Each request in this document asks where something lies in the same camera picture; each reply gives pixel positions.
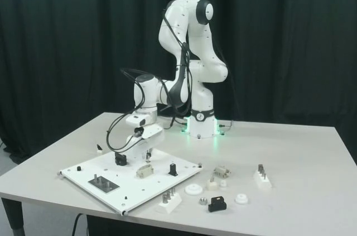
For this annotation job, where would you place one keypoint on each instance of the metal nut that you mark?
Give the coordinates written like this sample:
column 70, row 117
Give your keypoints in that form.
column 202, row 200

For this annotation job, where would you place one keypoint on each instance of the small white plug holder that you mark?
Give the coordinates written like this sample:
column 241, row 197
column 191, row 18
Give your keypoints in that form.
column 99, row 152

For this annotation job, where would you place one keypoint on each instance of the large metal square peg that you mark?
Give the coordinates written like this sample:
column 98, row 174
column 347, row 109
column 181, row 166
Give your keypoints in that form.
column 260, row 168

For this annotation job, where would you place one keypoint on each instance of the black D-SUB plug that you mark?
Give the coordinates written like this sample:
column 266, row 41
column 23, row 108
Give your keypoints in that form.
column 216, row 204

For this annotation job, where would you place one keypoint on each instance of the white square peg holder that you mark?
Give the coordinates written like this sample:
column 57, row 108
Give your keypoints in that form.
column 262, row 184

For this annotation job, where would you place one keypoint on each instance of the white small gear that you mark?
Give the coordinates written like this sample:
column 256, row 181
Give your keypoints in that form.
column 223, row 183

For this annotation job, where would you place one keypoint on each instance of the white large gear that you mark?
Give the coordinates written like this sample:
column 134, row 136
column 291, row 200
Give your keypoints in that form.
column 193, row 189

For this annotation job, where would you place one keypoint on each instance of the white medium gear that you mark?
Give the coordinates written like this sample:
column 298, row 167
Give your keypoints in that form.
column 241, row 198

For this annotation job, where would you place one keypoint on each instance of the black table leg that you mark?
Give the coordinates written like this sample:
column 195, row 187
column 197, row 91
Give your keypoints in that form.
column 14, row 219

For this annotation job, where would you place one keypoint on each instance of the large metal round peg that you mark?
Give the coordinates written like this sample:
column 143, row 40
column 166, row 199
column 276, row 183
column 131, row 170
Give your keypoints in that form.
column 165, row 199

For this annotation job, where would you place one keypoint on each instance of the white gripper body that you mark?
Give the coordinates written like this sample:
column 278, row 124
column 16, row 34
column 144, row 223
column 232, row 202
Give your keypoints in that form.
column 139, row 146

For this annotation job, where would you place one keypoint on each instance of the beige waterproof plug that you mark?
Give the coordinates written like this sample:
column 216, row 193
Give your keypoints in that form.
column 222, row 172

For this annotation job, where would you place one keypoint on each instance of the slim black plug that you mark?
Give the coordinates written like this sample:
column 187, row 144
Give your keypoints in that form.
column 98, row 147

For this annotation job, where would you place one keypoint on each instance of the metal BNC plug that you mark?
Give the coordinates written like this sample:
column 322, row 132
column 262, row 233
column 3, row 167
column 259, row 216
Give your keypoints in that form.
column 148, row 158

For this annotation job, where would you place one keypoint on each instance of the medium metal square peg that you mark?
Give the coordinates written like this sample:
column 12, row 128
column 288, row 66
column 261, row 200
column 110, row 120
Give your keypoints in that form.
column 262, row 174

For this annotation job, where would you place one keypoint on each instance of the small metal round peg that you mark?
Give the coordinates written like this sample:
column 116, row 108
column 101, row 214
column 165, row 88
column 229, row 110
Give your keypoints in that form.
column 173, row 192

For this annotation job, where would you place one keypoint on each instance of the flat white plate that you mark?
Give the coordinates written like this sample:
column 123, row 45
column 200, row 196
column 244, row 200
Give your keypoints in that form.
column 153, row 135

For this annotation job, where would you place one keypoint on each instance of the white task board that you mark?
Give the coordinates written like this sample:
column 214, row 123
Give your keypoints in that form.
column 83, row 174

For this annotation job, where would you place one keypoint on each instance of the white round peg holder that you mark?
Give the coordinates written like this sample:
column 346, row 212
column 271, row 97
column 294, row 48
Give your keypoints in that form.
column 170, row 206

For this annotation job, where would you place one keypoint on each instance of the black curtain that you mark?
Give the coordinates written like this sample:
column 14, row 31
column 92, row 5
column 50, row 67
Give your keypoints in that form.
column 55, row 24

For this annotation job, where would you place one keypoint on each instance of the white box with dark window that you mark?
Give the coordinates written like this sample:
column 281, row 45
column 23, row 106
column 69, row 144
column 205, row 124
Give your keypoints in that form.
column 142, row 121

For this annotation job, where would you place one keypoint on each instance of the medium metal round peg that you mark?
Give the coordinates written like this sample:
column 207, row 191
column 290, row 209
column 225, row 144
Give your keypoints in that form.
column 169, row 195

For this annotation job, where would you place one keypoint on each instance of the cream small plug holder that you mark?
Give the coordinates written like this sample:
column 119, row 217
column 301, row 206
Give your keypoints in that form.
column 211, row 185

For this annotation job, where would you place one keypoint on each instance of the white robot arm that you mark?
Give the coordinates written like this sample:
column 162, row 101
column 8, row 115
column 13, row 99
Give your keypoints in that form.
column 203, row 52

